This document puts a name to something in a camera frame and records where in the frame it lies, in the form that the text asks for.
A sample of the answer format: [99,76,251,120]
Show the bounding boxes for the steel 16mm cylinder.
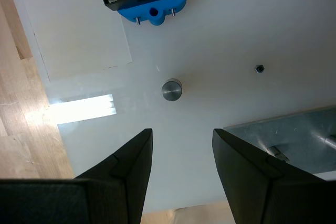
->
[161,77,183,102]

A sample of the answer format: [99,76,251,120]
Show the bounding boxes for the small steel peg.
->
[266,145,290,164]

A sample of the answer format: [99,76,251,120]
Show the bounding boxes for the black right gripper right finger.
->
[212,128,336,224]

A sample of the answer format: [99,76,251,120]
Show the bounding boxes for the grey metal peg holder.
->
[223,105,336,182]

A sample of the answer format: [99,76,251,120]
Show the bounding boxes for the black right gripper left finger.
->
[0,128,153,224]

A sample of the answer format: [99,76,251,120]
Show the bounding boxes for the white taskboard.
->
[4,0,336,213]

